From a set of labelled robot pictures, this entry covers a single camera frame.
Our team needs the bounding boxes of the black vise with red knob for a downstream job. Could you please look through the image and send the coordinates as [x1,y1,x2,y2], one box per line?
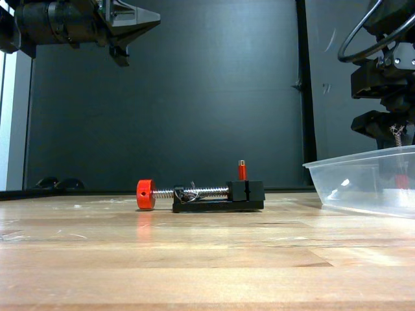
[136,179,266,214]

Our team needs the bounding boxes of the small white block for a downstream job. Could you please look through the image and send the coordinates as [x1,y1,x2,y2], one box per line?
[381,187,415,209]

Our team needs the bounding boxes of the clear plastic tub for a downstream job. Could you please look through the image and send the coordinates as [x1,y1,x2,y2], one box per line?
[302,145,415,220]

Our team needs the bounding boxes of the black frame clamp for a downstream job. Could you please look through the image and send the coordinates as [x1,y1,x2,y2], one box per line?
[58,177,86,190]

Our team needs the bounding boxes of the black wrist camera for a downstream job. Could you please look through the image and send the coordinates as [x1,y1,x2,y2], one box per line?
[351,63,410,99]

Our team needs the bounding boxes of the red RCA socket post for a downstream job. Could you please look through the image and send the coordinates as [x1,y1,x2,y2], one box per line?
[237,159,249,181]

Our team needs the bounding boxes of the thin silver wire bundle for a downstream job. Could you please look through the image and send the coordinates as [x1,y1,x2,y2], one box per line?
[176,180,200,205]

